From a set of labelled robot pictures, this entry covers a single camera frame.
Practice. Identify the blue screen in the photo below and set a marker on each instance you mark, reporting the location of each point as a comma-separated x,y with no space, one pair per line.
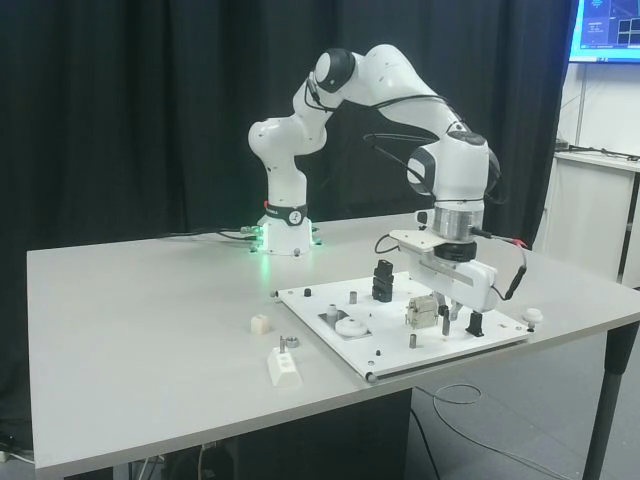
607,30

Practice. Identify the white cabinet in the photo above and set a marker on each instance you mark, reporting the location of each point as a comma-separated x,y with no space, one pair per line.
595,215

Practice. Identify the metal connector block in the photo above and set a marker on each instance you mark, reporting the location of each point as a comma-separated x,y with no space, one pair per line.
419,312

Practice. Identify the black table leg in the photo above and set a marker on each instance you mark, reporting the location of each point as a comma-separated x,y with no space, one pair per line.
610,400

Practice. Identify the white medium gear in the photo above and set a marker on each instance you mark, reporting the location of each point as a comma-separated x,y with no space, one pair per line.
533,315

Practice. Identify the white large gear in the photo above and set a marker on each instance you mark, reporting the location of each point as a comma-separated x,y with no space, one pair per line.
351,328

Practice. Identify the white small gear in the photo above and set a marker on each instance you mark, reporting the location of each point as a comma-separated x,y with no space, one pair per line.
332,310

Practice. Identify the black D-SUB plug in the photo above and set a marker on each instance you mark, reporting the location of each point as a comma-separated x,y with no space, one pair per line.
383,282

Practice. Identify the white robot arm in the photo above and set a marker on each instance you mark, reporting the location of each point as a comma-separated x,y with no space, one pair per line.
385,75

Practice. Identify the white peg holder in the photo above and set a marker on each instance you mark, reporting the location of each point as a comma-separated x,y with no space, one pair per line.
285,371

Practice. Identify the white task board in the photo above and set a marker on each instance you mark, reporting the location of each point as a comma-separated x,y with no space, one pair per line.
390,345

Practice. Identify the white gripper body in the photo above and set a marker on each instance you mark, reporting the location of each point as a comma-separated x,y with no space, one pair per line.
467,282

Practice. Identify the black curtains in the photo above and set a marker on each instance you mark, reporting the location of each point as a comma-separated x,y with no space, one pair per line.
150,115

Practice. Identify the metal square peg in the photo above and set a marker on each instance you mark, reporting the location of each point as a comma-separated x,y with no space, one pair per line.
444,324

